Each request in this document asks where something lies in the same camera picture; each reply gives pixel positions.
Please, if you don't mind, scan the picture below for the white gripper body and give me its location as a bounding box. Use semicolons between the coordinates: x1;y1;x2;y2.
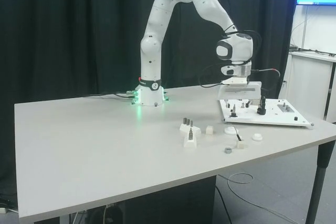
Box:
217;80;263;102

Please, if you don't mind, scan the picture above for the tall black plug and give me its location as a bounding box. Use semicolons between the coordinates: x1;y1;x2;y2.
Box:
257;98;267;116

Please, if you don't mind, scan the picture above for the thin black rod red tag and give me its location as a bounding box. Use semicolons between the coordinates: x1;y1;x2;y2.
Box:
250;68;280;74

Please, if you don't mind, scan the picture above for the white task board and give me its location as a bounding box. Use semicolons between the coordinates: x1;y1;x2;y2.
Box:
218;98;314;130

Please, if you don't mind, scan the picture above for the white cabinet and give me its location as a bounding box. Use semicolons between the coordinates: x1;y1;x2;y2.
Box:
278;49;336;124

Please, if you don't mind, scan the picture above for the wide white peg holder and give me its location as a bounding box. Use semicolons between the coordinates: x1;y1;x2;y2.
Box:
179;123;202;137

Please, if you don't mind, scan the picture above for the narrow white peg holder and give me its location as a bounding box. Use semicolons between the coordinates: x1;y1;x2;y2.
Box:
182;134;199;150

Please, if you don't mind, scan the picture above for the dark grey table leg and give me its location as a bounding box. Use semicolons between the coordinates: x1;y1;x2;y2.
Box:
306;140;335;224

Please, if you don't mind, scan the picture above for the black curtain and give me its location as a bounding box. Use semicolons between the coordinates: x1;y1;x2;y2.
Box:
0;0;300;209

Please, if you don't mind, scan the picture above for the grey floor cable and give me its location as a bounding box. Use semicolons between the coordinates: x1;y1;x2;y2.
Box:
227;173;292;224

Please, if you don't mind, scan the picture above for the black floor cable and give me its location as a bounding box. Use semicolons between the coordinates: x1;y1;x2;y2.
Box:
215;186;238;224

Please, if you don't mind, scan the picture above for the black base cable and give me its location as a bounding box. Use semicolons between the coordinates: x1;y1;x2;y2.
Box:
86;91;139;101

